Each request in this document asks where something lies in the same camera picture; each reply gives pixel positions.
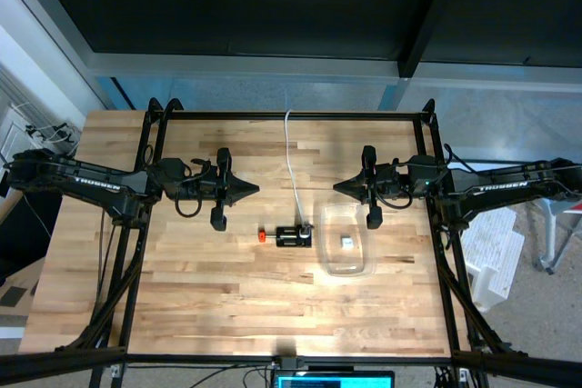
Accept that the white and black cable bundle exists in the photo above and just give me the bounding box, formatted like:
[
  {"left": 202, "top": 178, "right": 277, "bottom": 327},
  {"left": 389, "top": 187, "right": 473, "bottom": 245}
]
[{"left": 25, "top": 120, "right": 81, "bottom": 146}]

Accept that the clear plastic tub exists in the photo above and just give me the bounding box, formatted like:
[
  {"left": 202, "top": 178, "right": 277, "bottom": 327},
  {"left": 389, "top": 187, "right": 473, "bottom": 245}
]
[{"left": 316, "top": 200, "right": 376, "bottom": 279}]

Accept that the grey aluminium window frame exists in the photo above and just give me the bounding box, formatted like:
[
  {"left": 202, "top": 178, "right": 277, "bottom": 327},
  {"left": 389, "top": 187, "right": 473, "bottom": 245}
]
[{"left": 0, "top": 0, "right": 582, "bottom": 112}]

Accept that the black clamp with red knob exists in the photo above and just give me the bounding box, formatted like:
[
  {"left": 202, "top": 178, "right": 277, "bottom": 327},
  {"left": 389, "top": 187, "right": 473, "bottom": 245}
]
[{"left": 257, "top": 223, "right": 315, "bottom": 248}]

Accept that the brown cardboard box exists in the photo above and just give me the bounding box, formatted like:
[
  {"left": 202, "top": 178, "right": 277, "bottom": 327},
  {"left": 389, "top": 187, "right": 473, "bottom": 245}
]
[{"left": 0, "top": 255, "right": 46, "bottom": 316}]

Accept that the grey metal chair frame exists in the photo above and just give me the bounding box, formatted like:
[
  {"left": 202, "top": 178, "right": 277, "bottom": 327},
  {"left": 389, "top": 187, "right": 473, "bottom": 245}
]
[{"left": 532, "top": 194, "right": 582, "bottom": 276}]

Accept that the blue-edged screen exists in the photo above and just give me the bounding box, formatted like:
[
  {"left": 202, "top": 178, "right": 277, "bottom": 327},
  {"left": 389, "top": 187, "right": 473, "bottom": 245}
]
[{"left": 271, "top": 368, "right": 396, "bottom": 388}]

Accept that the small black fixed camera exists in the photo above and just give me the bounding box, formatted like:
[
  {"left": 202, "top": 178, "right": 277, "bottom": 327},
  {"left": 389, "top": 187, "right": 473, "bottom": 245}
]
[{"left": 272, "top": 350, "right": 305, "bottom": 372}]

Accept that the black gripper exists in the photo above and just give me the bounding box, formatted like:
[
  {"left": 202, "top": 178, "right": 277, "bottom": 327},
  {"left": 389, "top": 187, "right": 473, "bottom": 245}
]
[
  {"left": 333, "top": 145, "right": 404, "bottom": 231},
  {"left": 199, "top": 147, "right": 260, "bottom": 231}
]

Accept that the white receptacle cable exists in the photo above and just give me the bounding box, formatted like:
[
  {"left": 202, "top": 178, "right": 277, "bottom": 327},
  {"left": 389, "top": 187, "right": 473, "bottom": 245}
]
[{"left": 282, "top": 108, "right": 306, "bottom": 228}]

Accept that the black aluminium table frame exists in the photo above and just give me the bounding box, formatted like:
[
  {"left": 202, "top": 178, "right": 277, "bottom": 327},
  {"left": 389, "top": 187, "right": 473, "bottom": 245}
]
[{"left": 0, "top": 96, "right": 582, "bottom": 388}]

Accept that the white stepped foam block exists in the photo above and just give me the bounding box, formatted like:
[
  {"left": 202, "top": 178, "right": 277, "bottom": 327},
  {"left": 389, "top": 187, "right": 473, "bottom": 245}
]
[{"left": 459, "top": 208, "right": 525, "bottom": 314}]

